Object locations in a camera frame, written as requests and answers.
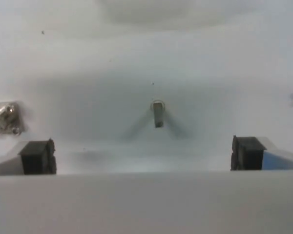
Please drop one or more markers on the thin metal square peg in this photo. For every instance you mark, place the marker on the thin metal square peg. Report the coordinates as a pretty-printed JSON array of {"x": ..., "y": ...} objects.
[{"x": 158, "y": 117}]

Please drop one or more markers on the white task board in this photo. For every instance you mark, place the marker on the white task board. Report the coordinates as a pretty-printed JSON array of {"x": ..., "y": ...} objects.
[{"x": 88, "y": 73}]

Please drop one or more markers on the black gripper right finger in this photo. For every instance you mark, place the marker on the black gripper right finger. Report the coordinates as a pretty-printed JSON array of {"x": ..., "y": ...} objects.
[{"x": 246, "y": 153}]

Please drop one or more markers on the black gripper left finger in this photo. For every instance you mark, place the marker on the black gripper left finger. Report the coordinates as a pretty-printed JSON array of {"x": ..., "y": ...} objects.
[{"x": 36, "y": 158}]

